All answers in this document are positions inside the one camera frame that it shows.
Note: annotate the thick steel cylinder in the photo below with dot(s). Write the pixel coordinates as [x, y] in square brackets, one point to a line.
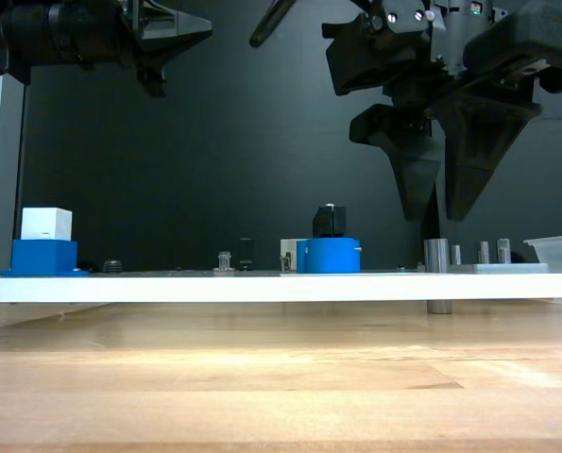
[437, 255]

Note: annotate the blue square holder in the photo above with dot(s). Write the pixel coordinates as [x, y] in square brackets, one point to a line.
[44, 257]

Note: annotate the small black plug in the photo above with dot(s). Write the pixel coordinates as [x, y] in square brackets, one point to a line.
[245, 250]

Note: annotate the black block plug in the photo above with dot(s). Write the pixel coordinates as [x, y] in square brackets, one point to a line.
[330, 221]

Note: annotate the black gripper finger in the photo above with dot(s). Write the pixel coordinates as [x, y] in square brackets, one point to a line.
[154, 66]
[413, 165]
[191, 24]
[469, 151]

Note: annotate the wide grey cylinder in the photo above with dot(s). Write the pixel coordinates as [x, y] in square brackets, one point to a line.
[504, 251]

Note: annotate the black knurled screw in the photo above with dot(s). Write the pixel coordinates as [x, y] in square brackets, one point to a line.
[112, 266]

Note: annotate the thin grey cylinder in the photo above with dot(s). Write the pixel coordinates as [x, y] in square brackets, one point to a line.
[456, 256]

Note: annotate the white cube block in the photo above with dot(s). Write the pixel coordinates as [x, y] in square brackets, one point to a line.
[44, 223]

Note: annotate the grey base plate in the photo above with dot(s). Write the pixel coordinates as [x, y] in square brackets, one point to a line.
[498, 268]

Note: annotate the white board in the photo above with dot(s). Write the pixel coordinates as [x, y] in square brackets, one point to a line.
[261, 287]

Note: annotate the medium grey cylinder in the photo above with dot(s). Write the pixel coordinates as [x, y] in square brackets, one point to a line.
[484, 252]

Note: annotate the clear plastic tub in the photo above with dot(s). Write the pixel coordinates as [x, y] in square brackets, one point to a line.
[561, 252]

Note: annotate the blue round holder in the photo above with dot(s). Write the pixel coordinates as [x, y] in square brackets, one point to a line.
[330, 257]

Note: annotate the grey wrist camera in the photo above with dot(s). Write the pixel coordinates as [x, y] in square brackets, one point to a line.
[455, 33]

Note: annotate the white connector housing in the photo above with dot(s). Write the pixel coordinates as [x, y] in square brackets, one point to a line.
[290, 250]

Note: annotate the black frame post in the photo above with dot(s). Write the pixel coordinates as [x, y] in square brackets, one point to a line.
[431, 226]

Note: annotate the clear plastic connector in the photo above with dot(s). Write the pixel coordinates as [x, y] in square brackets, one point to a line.
[224, 261]

